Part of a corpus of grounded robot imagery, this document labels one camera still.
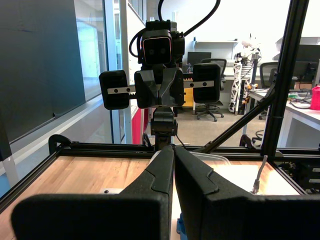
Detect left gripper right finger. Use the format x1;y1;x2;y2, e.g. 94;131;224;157
174;146;320;240

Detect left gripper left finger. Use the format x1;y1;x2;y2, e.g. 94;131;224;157
11;146;175;240

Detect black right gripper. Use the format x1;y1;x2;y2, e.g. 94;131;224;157
99;62;222;110

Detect grey RJ45 connector cable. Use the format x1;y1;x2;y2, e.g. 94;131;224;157
250;154;269;195

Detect blue black connector housing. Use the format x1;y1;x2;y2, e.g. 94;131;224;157
176;212;188;237

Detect yellow cabinet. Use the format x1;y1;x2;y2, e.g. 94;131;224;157
184;91;195;107

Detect red panel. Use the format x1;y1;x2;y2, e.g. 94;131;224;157
131;108;151;145

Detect black office chair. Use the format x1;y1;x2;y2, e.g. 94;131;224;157
258;61;279;120
194;58;228;123

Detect black computer monitor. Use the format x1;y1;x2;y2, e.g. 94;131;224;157
187;51;212;65
291;44;320;83

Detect clear plastic tub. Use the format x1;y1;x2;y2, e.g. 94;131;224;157
188;151;232;168

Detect white lattice stand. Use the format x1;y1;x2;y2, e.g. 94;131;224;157
229;32;263;116

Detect white desk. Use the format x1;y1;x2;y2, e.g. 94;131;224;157
247;88;320;149

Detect red bottle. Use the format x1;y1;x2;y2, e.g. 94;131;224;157
309;84;320;111

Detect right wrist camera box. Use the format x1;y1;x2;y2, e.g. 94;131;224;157
141;29;174;65

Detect black aluminium frame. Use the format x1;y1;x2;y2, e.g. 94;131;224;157
0;0;320;213

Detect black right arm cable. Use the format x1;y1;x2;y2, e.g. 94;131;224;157
128;0;222;60

